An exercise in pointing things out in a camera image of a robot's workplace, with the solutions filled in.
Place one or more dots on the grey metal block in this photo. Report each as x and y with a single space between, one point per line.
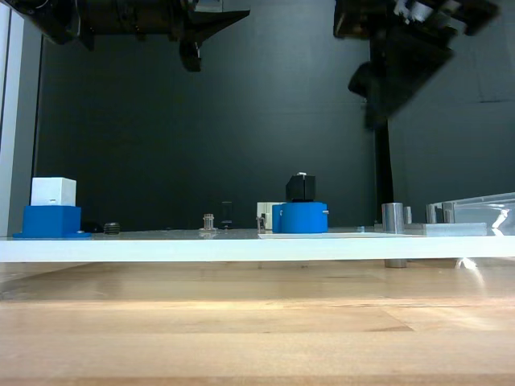
454 230

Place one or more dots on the blue round mount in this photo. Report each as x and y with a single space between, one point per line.
301 219

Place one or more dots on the white cube plug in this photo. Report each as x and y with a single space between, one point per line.
52 191

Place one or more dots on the white task board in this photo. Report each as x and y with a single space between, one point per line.
241 249

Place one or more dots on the silver metal cylinder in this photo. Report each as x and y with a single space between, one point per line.
392 217

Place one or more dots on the black metal connector plug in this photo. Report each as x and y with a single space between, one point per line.
299 189

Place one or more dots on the white connector housing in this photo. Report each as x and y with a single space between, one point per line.
263 209

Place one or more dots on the black set screw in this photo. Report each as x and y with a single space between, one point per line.
112 228

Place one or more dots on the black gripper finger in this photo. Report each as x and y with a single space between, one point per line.
410 72
217 5
374 114
217 22

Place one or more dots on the small blue square mount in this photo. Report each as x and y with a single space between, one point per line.
50 221

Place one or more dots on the grey metal peg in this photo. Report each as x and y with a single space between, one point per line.
409 215
431 213

